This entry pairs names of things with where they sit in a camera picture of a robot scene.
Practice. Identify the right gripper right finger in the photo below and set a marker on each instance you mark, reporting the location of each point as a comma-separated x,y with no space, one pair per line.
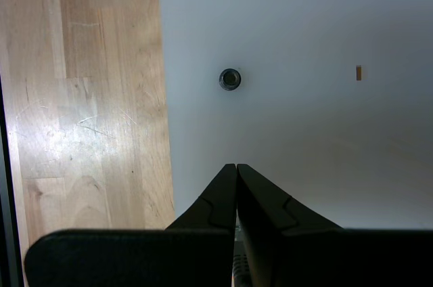
321,256

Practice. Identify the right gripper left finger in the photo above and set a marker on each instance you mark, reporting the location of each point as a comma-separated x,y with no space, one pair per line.
135,256

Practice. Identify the black threaded stud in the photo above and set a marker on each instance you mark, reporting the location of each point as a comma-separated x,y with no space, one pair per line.
230,78

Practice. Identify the white task board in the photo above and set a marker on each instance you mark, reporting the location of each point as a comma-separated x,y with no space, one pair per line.
304,29

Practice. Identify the black frame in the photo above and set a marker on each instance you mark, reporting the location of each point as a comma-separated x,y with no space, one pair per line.
3,216

